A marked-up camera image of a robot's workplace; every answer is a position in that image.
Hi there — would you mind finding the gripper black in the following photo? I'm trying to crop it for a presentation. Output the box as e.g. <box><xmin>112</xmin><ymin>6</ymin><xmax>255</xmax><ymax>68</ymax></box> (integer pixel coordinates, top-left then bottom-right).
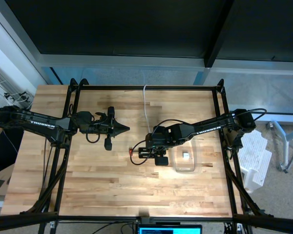
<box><xmin>153</xmin><ymin>145</ymin><xmax>169</xmax><ymax>167</ymax></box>
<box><xmin>92</xmin><ymin>106</ymin><xmax>130</xmax><ymax>151</ymax></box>

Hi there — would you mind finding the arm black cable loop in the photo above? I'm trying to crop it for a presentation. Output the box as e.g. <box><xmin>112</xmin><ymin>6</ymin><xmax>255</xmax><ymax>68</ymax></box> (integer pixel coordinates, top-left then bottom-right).
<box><xmin>85</xmin><ymin>126</ymin><xmax>100</xmax><ymax>144</ymax></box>

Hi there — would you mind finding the white power cable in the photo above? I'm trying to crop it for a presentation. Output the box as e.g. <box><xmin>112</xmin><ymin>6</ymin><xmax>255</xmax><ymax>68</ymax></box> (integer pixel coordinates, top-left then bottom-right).
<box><xmin>143</xmin><ymin>84</ymin><xmax>152</xmax><ymax>134</ymax></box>

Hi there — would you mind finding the brown cardboard sheet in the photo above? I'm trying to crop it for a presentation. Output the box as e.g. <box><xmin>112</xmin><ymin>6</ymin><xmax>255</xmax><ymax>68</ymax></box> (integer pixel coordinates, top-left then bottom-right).
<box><xmin>0</xmin><ymin>163</ymin><xmax>15</xmax><ymax>196</ymax></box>

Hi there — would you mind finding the grey metal chair frame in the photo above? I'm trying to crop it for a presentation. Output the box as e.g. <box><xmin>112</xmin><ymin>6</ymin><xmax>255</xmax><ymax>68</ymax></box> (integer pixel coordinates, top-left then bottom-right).
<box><xmin>266</xmin><ymin>120</ymin><xmax>293</xmax><ymax>174</ymax></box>

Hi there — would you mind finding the clear plastic tub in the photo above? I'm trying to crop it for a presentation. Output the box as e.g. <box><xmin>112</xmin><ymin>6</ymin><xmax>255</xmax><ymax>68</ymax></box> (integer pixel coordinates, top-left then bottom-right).
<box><xmin>171</xmin><ymin>138</ymin><xmax>202</xmax><ymax>175</ymax></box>

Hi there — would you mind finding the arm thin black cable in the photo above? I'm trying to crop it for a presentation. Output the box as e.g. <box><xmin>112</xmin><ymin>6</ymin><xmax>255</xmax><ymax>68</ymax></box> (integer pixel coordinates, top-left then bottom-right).
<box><xmin>153</xmin><ymin>118</ymin><xmax>185</xmax><ymax>130</ymax></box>

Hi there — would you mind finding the gripper black cable loop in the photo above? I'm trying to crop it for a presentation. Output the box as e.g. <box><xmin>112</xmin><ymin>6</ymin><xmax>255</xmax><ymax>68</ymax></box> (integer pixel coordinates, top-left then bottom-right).
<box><xmin>130</xmin><ymin>140</ymin><xmax>157</xmax><ymax>166</ymax></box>

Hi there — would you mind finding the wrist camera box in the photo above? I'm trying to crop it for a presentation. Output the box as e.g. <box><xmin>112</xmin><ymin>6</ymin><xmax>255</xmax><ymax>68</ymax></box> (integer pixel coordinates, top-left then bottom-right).
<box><xmin>77</xmin><ymin>111</ymin><xmax>94</xmax><ymax>123</ymax></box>
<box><xmin>146</xmin><ymin>126</ymin><xmax>167</xmax><ymax>148</ymax></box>

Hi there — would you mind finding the black vise with red knob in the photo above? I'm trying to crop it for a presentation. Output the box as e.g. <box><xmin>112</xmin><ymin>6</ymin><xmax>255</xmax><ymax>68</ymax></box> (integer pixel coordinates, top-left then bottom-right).
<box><xmin>128</xmin><ymin>146</ymin><xmax>157</xmax><ymax>159</ymax></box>

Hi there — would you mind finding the small black camera box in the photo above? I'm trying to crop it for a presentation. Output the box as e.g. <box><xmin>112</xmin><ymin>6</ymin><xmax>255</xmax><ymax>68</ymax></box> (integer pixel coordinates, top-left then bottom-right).
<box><xmin>136</xmin><ymin>216</ymin><xmax>154</xmax><ymax>225</ymax></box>

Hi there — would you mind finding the laptop screen with blue edge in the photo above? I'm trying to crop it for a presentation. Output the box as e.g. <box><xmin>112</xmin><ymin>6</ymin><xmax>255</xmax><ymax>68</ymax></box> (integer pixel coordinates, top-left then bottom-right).
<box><xmin>136</xmin><ymin>224</ymin><xmax>203</xmax><ymax>234</ymax></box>

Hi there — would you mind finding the black metal frame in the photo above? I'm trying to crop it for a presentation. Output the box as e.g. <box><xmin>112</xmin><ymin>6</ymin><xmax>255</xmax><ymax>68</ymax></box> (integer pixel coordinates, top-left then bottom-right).
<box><xmin>0</xmin><ymin>78</ymin><xmax>293</xmax><ymax>234</ymax></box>

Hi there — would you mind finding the black pillar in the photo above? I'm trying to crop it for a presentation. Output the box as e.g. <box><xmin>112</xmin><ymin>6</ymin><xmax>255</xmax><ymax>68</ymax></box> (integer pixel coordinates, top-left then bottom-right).
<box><xmin>204</xmin><ymin>0</ymin><xmax>235</xmax><ymax>69</ymax></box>

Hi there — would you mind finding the white plastic step stool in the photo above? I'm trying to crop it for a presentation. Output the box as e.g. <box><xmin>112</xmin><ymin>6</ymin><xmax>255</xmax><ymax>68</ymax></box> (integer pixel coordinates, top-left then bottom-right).
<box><xmin>237</xmin><ymin>130</ymin><xmax>269</xmax><ymax>195</ymax></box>

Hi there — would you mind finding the tangled cable bundle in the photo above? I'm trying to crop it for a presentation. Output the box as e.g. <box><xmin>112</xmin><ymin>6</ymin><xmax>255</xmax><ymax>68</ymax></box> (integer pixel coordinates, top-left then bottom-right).
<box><xmin>2</xmin><ymin>91</ymin><xmax>32</xmax><ymax>103</ymax></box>

